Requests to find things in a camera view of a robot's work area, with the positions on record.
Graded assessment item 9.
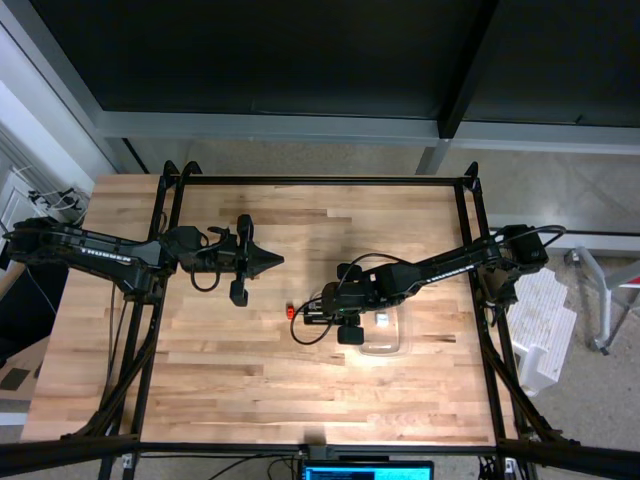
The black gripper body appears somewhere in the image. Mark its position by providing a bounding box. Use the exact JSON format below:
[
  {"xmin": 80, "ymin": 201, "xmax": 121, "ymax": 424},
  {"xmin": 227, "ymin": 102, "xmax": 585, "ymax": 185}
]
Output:
[
  {"xmin": 199, "ymin": 214, "xmax": 256, "ymax": 307},
  {"xmin": 319, "ymin": 264, "xmax": 381, "ymax": 346}
]

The black vise clamp red knob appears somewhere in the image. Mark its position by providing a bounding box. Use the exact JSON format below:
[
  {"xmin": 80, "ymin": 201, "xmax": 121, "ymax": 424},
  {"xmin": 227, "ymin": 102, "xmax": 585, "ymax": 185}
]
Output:
[{"xmin": 285, "ymin": 301, "xmax": 346, "ymax": 326}]

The clear plastic tub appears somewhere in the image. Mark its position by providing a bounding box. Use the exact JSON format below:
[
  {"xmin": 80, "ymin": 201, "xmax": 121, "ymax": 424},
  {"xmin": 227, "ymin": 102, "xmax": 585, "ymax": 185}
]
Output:
[{"xmin": 357, "ymin": 303, "xmax": 414, "ymax": 358}]

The laptop screen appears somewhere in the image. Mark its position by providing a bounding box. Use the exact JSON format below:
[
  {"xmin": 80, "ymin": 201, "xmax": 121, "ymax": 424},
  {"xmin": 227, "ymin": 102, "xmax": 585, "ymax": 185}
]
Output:
[{"xmin": 299, "ymin": 459, "xmax": 435, "ymax": 480}]

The cardboard box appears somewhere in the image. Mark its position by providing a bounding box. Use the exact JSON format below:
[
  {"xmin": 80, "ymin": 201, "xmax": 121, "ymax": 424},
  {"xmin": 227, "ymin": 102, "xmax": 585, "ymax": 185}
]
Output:
[{"xmin": 0, "ymin": 333, "xmax": 52, "ymax": 402}]

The grey metal stand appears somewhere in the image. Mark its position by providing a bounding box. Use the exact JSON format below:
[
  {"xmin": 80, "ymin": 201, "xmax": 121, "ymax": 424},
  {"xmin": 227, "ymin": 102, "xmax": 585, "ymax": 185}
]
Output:
[{"xmin": 564, "ymin": 244, "xmax": 640, "ymax": 357}]

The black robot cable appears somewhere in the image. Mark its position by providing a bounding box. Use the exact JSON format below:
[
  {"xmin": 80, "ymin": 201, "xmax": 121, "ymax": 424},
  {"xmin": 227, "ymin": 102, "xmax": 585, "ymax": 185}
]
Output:
[
  {"xmin": 290, "ymin": 304, "xmax": 342, "ymax": 346},
  {"xmin": 188, "ymin": 264, "xmax": 222, "ymax": 294},
  {"xmin": 492, "ymin": 224, "xmax": 568, "ymax": 250},
  {"xmin": 338, "ymin": 251, "xmax": 404, "ymax": 282}
]

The black white cable bundle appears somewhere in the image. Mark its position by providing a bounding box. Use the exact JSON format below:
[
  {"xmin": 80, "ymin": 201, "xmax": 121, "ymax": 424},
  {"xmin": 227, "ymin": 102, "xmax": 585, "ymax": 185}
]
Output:
[{"xmin": 25, "ymin": 185, "xmax": 85, "ymax": 212}]

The black metal frame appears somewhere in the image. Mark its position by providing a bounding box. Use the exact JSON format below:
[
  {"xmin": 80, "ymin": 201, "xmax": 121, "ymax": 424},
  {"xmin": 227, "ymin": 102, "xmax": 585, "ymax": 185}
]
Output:
[{"xmin": 0, "ymin": 159, "xmax": 640, "ymax": 480}]

